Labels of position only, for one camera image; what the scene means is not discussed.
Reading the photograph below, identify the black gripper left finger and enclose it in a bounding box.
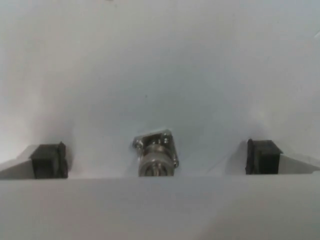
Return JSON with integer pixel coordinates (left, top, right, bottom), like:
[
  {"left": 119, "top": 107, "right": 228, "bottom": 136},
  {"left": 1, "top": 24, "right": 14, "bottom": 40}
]
[{"left": 0, "top": 141, "right": 69, "bottom": 180}]

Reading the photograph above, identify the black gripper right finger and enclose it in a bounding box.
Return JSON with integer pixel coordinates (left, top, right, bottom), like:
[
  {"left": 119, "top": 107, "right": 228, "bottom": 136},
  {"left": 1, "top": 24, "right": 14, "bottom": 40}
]
[{"left": 246, "top": 138, "right": 320, "bottom": 176}]

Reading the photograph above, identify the metal BNC plug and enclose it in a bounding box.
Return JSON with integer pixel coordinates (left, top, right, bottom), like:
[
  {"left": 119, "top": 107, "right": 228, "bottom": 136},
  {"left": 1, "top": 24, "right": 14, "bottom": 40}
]
[{"left": 138, "top": 145, "right": 176, "bottom": 177}]

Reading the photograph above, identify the white task board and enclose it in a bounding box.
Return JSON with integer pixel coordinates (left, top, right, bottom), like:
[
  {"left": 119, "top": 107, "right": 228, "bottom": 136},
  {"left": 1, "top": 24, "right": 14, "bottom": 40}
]
[{"left": 0, "top": 0, "right": 320, "bottom": 180}]

